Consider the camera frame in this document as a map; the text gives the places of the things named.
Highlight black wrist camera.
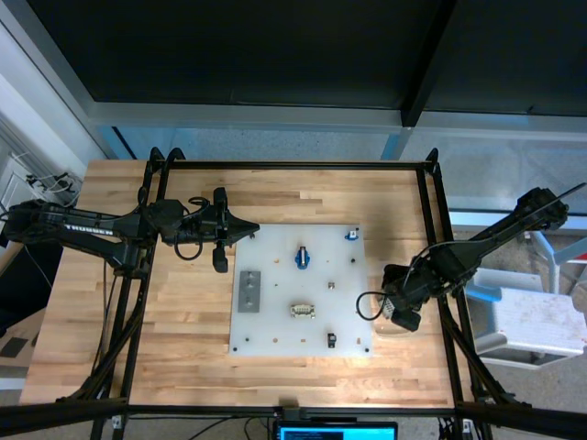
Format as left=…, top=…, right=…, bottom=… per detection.
left=383, top=264, right=414, bottom=297
left=183, top=205, right=215, bottom=231

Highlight screen with blue edge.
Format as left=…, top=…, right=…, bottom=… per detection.
left=273, top=421, right=399, bottom=440

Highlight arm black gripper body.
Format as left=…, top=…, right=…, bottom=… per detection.
left=391, top=273, right=435, bottom=333
left=177, top=186, right=231, bottom=274

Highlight grey metal plate with pegs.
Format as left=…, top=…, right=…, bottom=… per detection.
left=238, top=269, right=262, bottom=314

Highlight black table-level camera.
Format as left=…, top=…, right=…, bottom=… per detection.
left=273, top=397, right=313, bottom=421

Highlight black plugs with white cables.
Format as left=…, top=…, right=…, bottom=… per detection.
left=25, top=171, right=78, bottom=194

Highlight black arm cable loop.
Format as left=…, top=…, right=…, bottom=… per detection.
left=172, top=236, right=205, bottom=261
left=356, top=290, right=392, bottom=323

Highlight white step stool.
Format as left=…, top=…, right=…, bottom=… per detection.
left=465, top=226, right=587, bottom=372

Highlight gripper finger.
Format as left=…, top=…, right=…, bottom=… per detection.
left=227, top=225, right=261, bottom=247
left=227, top=209, right=261, bottom=229

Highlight long thin arm cable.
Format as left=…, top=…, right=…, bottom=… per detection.
left=407, top=182, right=587, bottom=276

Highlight clear plastic tub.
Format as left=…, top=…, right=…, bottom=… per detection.
left=370, top=256, right=423, bottom=341

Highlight brown cardboard box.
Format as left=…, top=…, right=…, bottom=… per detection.
left=0, top=307, right=47, bottom=368

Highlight white plastic board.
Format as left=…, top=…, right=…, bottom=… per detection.
left=228, top=223, right=375, bottom=357

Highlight black aluminium frame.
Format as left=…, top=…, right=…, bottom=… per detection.
left=0, top=146, right=587, bottom=440

